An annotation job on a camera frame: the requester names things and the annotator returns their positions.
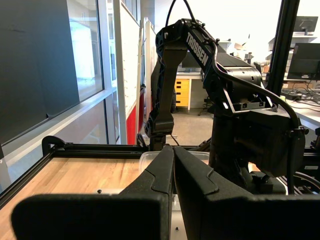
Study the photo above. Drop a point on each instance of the white partition panel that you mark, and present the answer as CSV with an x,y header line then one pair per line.
x,y
130,62

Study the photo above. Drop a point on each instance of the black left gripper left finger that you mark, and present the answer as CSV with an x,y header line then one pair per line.
x,y
100,217

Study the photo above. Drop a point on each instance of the yellow drawer cabinet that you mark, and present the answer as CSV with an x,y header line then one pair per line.
x,y
182,87

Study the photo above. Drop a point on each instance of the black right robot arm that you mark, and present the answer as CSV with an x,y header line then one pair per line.
x,y
165,87

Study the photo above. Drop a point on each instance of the large black monitor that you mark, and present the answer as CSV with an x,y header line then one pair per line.
x,y
305,60

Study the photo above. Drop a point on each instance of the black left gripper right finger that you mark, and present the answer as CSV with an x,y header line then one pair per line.
x,y
250,217

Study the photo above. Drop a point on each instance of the clear plastic tub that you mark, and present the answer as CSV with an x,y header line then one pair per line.
x,y
147,160

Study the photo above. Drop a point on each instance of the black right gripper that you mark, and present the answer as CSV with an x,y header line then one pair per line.
x,y
262,142

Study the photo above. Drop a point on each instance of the small black monitor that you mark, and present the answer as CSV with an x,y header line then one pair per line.
x,y
306,23

